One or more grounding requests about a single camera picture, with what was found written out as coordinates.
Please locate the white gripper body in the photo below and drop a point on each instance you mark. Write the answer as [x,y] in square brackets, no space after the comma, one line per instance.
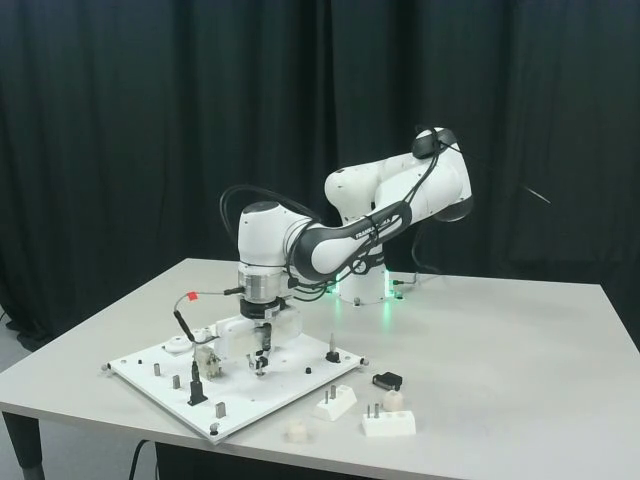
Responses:
[235,340]

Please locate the small cream holder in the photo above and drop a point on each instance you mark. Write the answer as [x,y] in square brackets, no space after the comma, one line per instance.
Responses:
[298,431]

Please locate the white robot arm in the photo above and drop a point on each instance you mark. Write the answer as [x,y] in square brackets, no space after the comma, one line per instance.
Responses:
[440,180]

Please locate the black waterproof plug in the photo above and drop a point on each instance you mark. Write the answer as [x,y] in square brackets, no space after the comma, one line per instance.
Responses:
[332,357]

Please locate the white peg holder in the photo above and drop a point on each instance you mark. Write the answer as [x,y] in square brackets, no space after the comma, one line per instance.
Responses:
[395,425]
[340,402]

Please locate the black table leg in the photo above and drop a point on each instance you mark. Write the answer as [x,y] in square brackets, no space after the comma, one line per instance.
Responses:
[22,445]

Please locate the white small gear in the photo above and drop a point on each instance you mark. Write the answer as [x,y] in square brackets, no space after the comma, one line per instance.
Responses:
[205,332]

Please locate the white medium gear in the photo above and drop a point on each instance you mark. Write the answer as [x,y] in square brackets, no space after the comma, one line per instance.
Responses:
[196,338]

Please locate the small white rounded holder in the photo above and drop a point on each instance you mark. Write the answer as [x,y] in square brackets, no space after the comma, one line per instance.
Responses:
[393,400]

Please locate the black curtain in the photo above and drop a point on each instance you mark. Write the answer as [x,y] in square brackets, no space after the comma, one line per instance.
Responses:
[150,100]

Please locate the black under-table cabinet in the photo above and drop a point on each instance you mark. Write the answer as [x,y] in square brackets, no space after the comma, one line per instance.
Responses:
[225,467]

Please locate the black D-SUB plug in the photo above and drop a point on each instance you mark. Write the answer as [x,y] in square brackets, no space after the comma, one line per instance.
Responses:
[385,382]

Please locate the metal BNC plug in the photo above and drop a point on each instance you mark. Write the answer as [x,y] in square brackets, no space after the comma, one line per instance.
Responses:
[259,371]

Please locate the white task board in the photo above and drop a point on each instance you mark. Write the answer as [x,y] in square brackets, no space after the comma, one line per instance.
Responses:
[280,395]

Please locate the white large gear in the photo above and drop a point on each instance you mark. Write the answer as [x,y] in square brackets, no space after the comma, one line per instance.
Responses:
[176,347]

